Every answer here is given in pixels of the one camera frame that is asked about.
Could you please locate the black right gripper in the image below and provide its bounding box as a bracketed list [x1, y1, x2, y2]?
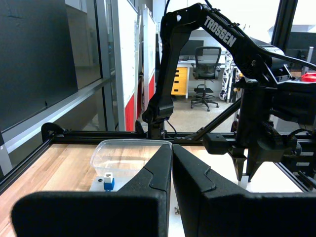
[202, 80, 301, 183]

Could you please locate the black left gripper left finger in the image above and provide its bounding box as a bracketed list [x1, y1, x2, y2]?
[11, 144, 173, 237]

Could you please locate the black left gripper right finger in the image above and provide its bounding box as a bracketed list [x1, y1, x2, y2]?
[172, 144, 316, 237]

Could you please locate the small blue holder white plug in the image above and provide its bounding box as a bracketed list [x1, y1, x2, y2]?
[103, 172, 116, 192]

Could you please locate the white task board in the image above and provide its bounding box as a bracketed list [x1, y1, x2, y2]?
[88, 158, 304, 237]

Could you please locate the clear plastic tub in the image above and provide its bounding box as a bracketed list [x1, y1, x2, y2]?
[90, 139, 173, 177]

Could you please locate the white lattice figure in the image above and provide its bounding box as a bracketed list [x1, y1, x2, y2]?
[219, 41, 245, 102]

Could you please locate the black mesh office chair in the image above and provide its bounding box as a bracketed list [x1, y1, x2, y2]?
[190, 46, 222, 112]

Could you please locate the yellow drawer cabinet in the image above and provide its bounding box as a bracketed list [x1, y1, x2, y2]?
[171, 67, 189, 99]

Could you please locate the red mesh basket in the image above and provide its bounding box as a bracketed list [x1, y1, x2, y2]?
[300, 72, 316, 82]

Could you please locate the black computer monitor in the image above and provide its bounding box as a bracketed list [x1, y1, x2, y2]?
[180, 40, 204, 56]

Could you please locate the black aluminium table frame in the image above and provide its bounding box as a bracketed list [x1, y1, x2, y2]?
[0, 0, 316, 196]

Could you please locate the grey glass wall frame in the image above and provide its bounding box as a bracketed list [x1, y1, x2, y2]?
[0, 0, 126, 173]

